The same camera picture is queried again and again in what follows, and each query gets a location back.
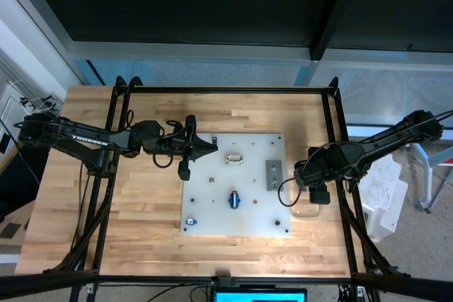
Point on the small black table camera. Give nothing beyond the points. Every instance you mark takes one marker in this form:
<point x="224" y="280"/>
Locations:
<point x="223" y="278"/>

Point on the grey aluminium peg block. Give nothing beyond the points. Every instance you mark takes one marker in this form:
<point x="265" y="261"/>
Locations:
<point x="274" y="172"/>

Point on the blue square mount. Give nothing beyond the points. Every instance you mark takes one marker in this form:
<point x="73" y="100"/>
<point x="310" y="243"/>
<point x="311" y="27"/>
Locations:
<point x="185" y="222"/>

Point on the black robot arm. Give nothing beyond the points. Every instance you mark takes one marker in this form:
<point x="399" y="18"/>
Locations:
<point x="88" y="141"/>
<point x="375" y="146"/>

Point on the blue round mount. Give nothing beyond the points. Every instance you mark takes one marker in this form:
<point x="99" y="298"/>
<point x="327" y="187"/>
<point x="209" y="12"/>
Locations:
<point x="229" y="200"/>

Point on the white foam block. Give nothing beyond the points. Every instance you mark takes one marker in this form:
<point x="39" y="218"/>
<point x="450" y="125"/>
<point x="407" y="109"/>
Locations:
<point x="382" y="189"/>

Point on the grey metal stand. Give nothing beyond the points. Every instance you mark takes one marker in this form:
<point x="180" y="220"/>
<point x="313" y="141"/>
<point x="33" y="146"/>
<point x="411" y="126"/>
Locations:
<point x="427" y="185"/>

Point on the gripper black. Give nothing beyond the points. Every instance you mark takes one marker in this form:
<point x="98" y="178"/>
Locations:
<point x="171" y="146"/>
<point x="318" y="196"/>

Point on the grey multi-pin connector housing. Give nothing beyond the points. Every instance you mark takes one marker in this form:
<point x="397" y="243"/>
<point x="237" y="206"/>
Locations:
<point x="234" y="159"/>

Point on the laptop with blue screen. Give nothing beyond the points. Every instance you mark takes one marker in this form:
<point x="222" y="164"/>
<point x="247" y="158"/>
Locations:
<point x="260" y="296"/>

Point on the black vertical pillar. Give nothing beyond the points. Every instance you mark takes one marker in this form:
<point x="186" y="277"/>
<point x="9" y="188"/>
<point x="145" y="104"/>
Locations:
<point x="331" y="15"/>

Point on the clear plastic tub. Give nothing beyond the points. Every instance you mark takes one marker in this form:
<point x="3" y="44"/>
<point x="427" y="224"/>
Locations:
<point x="306" y="213"/>

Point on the white task board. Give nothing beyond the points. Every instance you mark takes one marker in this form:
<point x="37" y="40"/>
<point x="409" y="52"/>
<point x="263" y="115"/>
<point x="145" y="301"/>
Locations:
<point x="212" y="217"/>

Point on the black aluminium frame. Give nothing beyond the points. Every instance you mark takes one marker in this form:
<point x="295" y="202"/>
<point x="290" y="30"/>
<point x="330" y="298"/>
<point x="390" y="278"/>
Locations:
<point x="226" y="90"/>

